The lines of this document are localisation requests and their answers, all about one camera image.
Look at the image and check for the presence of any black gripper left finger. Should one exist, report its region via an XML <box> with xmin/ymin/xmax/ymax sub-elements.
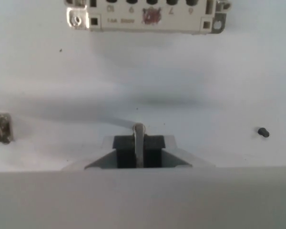
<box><xmin>84</xmin><ymin>135</ymin><xmax>136</xmax><ymax>170</ymax></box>

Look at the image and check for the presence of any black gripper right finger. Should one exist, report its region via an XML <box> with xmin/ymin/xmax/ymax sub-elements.
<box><xmin>143</xmin><ymin>135</ymin><xmax>194</xmax><ymax>170</ymax></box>

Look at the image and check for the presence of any thin metal square peg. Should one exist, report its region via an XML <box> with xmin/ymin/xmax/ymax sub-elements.
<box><xmin>133</xmin><ymin>122</ymin><xmax>147</xmax><ymax>168</ymax></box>

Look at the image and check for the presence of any white task board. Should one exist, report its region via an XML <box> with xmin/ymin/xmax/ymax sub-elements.
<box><xmin>0</xmin><ymin>0</ymin><xmax>286</xmax><ymax>173</ymax></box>

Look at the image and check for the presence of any tiny black knob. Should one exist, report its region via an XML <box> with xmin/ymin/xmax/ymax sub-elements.
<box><xmin>257</xmin><ymin>127</ymin><xmax>271</xmax><ymax>138</ymax></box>

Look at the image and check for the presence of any beige rectangular connector block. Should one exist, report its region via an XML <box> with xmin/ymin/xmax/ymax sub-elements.
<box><xmin>66</xmin><ymin>0</ymin><xmax>231</xmax><ymax>36</ymax></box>

